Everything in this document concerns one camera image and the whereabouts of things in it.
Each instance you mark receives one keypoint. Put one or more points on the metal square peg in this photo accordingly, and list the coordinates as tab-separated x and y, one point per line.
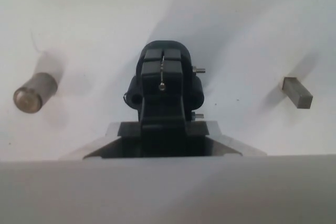
298	93

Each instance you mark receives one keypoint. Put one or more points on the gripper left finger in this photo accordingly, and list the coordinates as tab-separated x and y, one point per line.
130	140

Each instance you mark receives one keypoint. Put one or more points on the large metal round peg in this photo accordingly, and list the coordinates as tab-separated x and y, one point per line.
34	93

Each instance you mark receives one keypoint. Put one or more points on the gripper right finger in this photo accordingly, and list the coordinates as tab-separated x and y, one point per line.
197	140

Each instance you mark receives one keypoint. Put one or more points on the white task board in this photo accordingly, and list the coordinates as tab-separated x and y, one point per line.
78	24

